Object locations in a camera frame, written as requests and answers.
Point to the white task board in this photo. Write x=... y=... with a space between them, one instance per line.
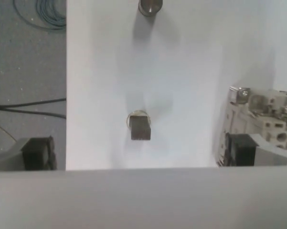
x=181 y=83

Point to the metal square peg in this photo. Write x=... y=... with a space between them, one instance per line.
x=139 y=128

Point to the metal round peg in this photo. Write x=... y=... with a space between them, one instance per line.
x=150 y=7

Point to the beige metal connector block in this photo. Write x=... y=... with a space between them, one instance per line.
x=265 y=107

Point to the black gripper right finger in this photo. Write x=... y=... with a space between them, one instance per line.
x=241 y=152

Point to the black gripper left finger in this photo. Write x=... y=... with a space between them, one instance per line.
x=35 y=155

